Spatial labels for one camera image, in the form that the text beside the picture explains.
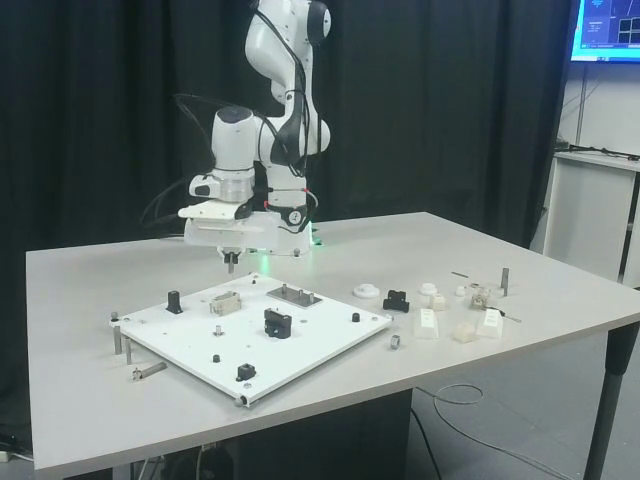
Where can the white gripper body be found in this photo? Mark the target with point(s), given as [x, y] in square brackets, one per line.
[220, 236]

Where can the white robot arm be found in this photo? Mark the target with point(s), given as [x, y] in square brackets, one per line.
[295, 125]

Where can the thin metal round peg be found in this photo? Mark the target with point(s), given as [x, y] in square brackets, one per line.
[128, 351]

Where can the thick metal round peg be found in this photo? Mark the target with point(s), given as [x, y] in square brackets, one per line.
[117, 341]

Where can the metal square peg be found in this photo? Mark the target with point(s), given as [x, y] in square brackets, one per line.
[505, 281]

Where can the white task board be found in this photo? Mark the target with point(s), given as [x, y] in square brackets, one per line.
[240, 345]

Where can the white large gear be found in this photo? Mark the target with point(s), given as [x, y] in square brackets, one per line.
[365, 291]

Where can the metal bolt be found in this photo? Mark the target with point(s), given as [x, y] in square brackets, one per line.
[150, 371]

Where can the black curtain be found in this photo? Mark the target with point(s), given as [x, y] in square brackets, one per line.
[100, 125]

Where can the black D-SUB plug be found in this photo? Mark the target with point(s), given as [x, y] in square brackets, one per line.
[396, 302]

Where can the long white sloped holder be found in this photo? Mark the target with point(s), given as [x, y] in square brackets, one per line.
[425, 325]

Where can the small white cube holder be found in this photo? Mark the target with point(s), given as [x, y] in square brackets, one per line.
[437, 302]

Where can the white small gear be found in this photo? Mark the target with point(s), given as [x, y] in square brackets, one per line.
[459, 290]

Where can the translucent white block holder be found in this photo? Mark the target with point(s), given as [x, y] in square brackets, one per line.
[463, 333]

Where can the clear Ethernet plug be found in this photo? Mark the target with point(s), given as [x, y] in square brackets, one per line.
[480, 297]

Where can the wide white sloped holder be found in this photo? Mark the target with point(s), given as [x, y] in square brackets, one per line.
[489, 324]

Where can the long thin black pin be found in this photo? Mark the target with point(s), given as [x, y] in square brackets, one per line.
[510, 315]

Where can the white power strip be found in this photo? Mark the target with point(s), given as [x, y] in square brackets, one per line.
[5, 456]

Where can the white cabinet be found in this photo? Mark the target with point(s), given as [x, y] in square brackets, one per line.
[585, 215]

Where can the dark grey table leg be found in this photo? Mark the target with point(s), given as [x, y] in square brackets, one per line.
[607, 400]

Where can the blue monitor screen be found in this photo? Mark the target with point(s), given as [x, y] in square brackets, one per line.
[607, 30]

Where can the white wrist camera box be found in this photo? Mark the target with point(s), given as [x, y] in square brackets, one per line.
[202, 186]

